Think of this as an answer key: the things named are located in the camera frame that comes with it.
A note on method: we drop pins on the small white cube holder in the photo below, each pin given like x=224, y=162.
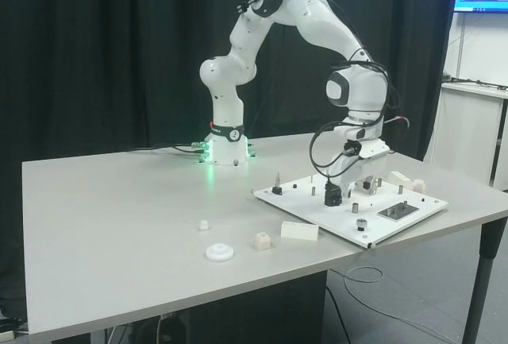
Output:
x=260, y=241

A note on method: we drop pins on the white power strip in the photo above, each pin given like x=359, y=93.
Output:
x=10, y=326

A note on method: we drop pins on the small white round part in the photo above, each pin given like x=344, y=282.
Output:
x=419, y=184

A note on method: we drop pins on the dark grey table leg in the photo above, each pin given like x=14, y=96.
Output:
x=486, y=264

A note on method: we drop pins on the black D-SUB plug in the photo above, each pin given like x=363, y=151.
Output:
x=332, y=197

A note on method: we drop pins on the metal BNC plug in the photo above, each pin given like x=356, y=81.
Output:
x=360, y=225

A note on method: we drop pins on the white task board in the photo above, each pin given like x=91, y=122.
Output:
x=301, y=209

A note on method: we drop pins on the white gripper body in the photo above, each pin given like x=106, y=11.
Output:
x=351, y=171

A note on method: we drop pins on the white cabinet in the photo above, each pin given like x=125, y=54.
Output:
x=468, y=137

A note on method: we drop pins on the black curtain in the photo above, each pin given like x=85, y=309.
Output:
x=99, y=50

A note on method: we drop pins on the long white peg holder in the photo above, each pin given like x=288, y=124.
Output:
x=299, y=231

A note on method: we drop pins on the white block holder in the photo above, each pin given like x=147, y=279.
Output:
x=400, y=179

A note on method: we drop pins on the white large gear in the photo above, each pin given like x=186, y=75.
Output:
x=219, y=252

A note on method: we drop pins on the small black plug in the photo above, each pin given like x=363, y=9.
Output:
x=277, y=191

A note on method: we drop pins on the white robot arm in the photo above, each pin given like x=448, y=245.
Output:
x=317, y=22

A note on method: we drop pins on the beige metal Ethernet plug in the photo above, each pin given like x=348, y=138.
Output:
x=373, y=186

